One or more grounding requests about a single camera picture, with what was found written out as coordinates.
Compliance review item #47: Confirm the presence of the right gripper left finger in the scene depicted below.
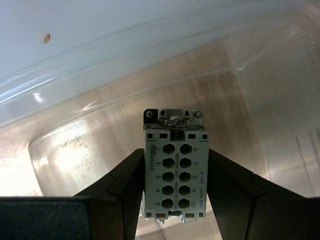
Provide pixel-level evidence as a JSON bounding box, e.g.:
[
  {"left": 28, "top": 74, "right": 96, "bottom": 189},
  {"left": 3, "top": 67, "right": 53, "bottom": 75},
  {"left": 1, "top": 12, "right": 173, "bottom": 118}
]
[{"left": 0, "top": 148, "right": 146, "bottom": 240}]

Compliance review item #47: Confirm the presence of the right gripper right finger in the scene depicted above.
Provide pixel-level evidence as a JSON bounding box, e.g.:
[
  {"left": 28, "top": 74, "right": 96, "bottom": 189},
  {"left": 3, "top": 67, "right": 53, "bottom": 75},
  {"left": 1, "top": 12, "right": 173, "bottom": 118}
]
[{"left": 208, "top": 148, "right": 320, "bottom": 240}]

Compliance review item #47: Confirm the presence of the grey HAN10-E connector insert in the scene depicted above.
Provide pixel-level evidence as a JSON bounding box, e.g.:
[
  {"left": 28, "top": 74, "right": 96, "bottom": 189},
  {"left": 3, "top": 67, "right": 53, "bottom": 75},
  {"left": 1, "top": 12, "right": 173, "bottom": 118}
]
[{"left": 141, "top": 107, "right": 209, "bottom": 224}]

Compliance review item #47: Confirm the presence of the clear plastic tub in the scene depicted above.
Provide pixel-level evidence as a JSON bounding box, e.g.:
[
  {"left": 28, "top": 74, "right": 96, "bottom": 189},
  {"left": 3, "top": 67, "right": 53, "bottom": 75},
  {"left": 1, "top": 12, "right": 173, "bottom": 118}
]
[{"left": 0, "top": 2, "right": 320, "bottom": 240}]

